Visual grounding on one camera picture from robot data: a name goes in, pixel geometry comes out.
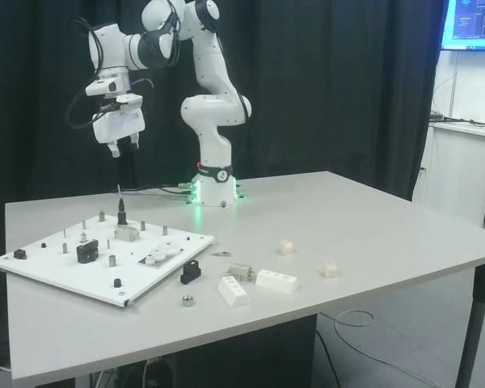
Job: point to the grey waterproof plug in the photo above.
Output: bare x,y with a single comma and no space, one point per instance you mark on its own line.
240,269

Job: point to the white large gear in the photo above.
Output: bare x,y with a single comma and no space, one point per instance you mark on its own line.
170,247

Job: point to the white cabinet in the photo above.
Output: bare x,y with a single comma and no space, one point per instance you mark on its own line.
456,174

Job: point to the black USB plug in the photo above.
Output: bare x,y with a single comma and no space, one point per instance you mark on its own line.
122,216

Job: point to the black table leg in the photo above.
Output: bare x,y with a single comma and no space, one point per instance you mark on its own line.
482,323

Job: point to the black curtain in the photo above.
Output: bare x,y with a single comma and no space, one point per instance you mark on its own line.
327,81

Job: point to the metal hexagonal bolt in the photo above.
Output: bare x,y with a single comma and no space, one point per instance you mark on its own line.
186,301

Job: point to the metal BNC plug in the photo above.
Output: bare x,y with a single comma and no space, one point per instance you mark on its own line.
82,237

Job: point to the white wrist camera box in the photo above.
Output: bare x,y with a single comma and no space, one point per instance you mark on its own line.
101,87

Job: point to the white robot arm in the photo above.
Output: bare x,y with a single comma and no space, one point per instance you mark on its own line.
210,60

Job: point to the blue screen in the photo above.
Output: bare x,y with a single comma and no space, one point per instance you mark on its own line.
473,24

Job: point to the small white cube holder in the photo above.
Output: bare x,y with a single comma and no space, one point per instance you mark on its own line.
285,247
331,269

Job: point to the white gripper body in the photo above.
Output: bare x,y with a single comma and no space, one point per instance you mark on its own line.
119,126

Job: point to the black D-SUB plug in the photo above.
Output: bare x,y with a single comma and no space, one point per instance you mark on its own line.
191,274

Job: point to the white medium gear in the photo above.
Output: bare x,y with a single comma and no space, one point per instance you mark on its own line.
158,255

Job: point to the white task board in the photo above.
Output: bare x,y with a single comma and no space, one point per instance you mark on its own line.
44,271

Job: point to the long white peg holder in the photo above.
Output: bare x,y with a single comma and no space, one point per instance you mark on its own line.
232,292
277,279

